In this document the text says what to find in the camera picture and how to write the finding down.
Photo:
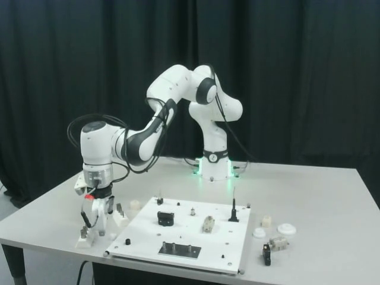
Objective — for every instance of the black wrist band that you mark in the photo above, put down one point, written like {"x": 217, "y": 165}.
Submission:
{"x": 104, "y": 193}

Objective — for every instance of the white large gear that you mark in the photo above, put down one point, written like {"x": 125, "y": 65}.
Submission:
{"x": 286, "y": 228}

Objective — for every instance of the metal BNC plug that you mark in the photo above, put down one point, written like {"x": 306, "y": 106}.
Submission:
{"x": 193, "y": 211}

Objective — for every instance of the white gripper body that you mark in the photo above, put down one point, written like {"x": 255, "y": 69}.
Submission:
{"x": 99, "y": 213}

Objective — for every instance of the small black plug with pin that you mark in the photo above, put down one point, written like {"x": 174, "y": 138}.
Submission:
{"x": 159, "y": 201}

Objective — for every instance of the white medium gear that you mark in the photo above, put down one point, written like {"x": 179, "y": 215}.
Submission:
{"x": 259, "y": 233}

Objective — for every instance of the white task board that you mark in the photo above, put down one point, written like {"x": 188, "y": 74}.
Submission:
{"x": 148, "y": 234}

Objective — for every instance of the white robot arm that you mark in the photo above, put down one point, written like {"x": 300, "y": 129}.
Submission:
{"x": 175, "y": 86}

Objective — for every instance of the metal round peg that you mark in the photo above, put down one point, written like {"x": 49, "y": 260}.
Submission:
{"x": 82, "y": 233}
{"x": 86, "y": 231}

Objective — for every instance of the black D-SUB plug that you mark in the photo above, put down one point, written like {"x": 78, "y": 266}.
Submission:
{"x": 164, "y": 218}

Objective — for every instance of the black table leg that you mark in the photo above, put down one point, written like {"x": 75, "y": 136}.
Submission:
{"x": 13, "y": 264}

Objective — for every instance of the tall black plug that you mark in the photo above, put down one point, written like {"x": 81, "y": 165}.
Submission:
{"x": 233, "y": 212}

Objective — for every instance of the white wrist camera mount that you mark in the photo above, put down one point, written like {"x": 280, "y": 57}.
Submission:
{"x": 80, "y": 185}

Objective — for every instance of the thin black rod red tag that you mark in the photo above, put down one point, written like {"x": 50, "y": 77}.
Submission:
{"x": 85, "y": 219}

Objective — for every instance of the black curtain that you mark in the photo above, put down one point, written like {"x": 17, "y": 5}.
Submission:
{"x": 59, "y": 59}

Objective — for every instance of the small white round holder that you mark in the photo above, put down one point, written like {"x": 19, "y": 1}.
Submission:
{"x": 135, "y": 205}

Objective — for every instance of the white round peg holder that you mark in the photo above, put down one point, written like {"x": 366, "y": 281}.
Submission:
{"x": 84, "y": 242}

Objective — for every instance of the beige Ethernet plug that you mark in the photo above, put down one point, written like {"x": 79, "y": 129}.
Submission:
{"x": 208, "y": 224}

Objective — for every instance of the small white square holder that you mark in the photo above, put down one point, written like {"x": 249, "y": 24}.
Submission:
{"x": 266, "y": 221}

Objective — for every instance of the white square peg holder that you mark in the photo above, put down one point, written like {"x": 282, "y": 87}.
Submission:
{"x": 121, "y": 220}

